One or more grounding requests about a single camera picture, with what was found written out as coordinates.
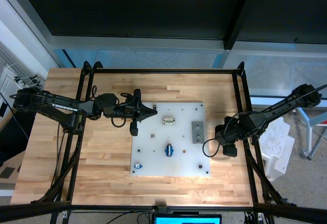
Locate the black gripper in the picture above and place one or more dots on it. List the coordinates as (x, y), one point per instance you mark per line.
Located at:
(227, 132)
(127, 111)

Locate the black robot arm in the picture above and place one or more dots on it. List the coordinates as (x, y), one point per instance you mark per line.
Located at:
(84, 106)
(281, 105)

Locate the clear plastic tub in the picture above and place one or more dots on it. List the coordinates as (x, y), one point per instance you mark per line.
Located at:
(212, 148)

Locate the beige multi-pin connector housing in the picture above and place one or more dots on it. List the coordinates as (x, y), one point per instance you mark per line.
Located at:
(169, 121)

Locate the grey metal block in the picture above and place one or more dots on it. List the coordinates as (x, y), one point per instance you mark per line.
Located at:
(201, 132)

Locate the dark connector plug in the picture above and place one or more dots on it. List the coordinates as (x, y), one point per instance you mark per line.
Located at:
(168, 150)

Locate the white task board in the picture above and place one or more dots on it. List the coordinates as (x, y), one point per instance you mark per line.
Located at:
(158, 162)

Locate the grey metal stand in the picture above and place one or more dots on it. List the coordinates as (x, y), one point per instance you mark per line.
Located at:
(308, 137)

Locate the laptop screen with blue edge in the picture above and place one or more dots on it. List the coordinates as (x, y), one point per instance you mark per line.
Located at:
(186, 221)

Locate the white cabinet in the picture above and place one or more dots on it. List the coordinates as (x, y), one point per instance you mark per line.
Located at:
(7, 86)

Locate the cardboard box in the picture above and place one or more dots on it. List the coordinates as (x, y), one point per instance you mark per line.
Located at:
(12, 162)

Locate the blue round connector mount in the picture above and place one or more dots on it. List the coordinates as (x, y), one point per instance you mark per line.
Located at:
(165, 150)

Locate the black metal frame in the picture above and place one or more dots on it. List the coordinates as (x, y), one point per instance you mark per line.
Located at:
(163, 70)

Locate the blue square mount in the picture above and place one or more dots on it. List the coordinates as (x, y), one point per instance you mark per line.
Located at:
(134, 167)

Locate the black table-edge camera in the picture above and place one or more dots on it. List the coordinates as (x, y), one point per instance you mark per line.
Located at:
(163, 210)

